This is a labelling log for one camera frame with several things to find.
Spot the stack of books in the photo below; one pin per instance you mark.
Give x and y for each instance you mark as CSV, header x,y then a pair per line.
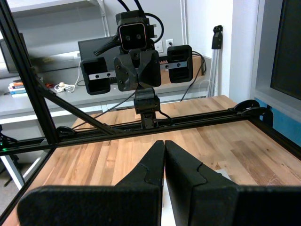
x,y
17,89

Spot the white task board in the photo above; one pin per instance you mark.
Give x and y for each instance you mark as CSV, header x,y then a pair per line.
x,y
223,175

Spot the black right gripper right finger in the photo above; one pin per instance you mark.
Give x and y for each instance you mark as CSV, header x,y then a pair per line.
x,y
223,207

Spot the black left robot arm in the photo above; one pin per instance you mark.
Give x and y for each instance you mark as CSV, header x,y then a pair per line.
x,y
145,103

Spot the white wall outlet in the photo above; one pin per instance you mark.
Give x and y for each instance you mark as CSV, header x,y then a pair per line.
x,y
159,46
169,43

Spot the brown cardboard box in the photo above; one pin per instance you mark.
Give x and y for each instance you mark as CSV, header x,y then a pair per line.
x,y
197,68

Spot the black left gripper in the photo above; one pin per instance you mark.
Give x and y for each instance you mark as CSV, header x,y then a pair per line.
x,y
94,68

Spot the grey office desk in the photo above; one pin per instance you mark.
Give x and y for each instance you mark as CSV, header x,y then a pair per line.
x,y
14,103

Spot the small red object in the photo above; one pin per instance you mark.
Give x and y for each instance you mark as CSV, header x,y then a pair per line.
x,y
49,85

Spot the black monitor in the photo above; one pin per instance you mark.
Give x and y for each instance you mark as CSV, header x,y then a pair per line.
x,y
9,56
85,49

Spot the aluminium extrusion stand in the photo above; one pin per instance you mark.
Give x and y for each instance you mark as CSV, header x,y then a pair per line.
x,y
215,70

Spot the white wall shelf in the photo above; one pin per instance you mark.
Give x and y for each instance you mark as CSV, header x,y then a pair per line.
x,y
58,55

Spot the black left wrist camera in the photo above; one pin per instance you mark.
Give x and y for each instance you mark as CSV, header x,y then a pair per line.
x,y
131,37

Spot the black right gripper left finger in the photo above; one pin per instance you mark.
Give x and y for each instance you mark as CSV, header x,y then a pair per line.
x,y
94,204

